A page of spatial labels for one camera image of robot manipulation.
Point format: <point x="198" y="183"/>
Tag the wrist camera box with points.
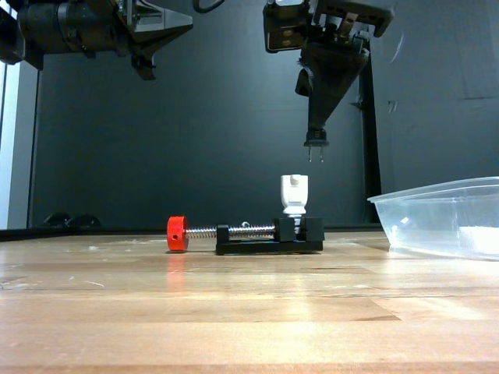
<point x="284" y="35"/>

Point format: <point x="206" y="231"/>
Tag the white receptacle socket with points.
<point x="294" y="195"/>

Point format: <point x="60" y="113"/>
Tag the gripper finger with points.
<point x="160" y="37"/>
<point x="302" y="83"/>
<point x="331" y="74"/>
<point x="156" y="17"/>

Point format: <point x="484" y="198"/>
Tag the clear plastic tub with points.
<point x="429" y="218"/>

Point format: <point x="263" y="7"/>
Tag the black power plug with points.
<point x="316" y="139"/>

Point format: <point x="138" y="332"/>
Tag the black clamp with red knob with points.
<point x="269" y="247"/>

